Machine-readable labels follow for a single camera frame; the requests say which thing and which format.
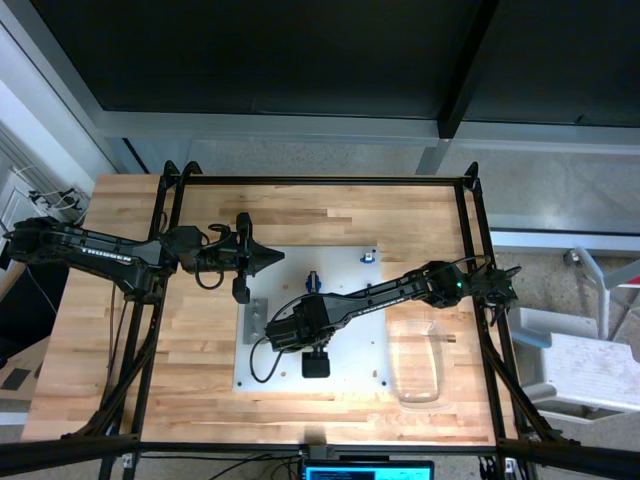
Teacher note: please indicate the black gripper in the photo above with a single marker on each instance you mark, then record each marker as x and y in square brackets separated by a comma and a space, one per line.
[315, 367]
[242, 260]

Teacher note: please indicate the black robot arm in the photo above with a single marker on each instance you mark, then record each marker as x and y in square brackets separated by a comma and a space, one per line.
[380, 300]
[105, 252]

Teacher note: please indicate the blue clamp connector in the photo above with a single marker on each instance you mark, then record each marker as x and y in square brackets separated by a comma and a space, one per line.
[312, 281]

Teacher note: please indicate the small blue connector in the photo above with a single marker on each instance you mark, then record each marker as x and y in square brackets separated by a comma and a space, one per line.
[367, 257]

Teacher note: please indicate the white mounting board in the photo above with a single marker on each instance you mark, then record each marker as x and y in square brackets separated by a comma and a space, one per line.
[350, 360]

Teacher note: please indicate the grey metal bar with screws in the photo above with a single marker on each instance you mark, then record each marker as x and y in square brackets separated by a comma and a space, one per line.
[254, 322]

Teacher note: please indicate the clear plastic tub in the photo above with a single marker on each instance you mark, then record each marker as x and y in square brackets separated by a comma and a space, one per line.
[415, 360]

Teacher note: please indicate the blue-edged screen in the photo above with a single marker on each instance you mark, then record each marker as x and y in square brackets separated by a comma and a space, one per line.
[365, 472]

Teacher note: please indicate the cardboard box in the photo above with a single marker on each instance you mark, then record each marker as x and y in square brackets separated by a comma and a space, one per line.
[25, 365]

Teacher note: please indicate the white step stool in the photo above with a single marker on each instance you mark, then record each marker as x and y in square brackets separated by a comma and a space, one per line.
[585, 370]

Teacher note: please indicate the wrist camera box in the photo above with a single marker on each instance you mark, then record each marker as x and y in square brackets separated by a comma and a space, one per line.
[282, 336]

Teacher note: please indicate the small grey frame bracket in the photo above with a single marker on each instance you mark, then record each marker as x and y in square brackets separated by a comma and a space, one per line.
[316, 445]

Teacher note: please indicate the black metal frame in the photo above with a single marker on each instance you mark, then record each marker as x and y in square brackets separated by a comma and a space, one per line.
[320, 179]

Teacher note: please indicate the white metal chair frame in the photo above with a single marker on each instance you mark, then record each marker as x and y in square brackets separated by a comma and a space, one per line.
[602, 300]

